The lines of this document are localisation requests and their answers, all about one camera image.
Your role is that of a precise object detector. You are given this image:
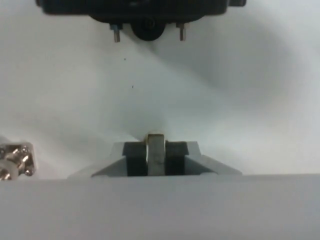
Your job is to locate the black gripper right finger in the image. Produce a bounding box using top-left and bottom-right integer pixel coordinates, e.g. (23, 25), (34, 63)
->
(164, 141), (243, 176)

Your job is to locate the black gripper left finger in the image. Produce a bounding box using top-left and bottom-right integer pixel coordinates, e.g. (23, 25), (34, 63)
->
(67, 141), (149, 179)

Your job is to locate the metal square peg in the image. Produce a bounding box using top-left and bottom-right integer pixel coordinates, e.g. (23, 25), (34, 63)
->
(144, 133), (167, 176)

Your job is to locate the white task board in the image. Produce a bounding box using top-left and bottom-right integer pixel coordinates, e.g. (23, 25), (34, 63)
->
(0, 0), (320, 181)

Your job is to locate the black D-SUB plug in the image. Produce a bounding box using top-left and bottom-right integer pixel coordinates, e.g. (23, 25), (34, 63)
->
(34, 0), (247, 43)

